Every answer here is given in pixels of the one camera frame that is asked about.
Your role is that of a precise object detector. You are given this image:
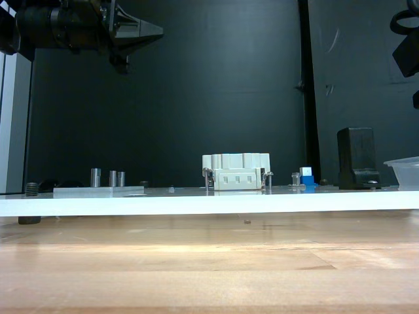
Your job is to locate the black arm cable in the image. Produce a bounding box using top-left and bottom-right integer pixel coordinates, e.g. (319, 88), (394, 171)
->
(390, 9), (419, 35)

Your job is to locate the clear plastic tub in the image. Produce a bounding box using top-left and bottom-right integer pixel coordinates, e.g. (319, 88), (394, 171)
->
(383, 156), (419, 191)

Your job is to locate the grey metal peg plate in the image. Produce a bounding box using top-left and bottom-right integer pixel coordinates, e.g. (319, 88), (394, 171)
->
(52, 185), (145, 198)

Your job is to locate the black plastic clamp block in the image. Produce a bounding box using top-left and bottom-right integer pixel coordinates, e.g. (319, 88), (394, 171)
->
(337, 126), (382, 191)

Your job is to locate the small metal bar holder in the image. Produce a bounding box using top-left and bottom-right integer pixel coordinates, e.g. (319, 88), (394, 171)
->
(287, 171), (307, 191)

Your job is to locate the beige connector housing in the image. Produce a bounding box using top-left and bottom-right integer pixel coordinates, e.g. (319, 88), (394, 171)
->
(202, 152), (274, 194)

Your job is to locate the white taskboard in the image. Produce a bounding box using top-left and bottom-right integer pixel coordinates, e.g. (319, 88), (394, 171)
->
(0, 186), (419, 218)

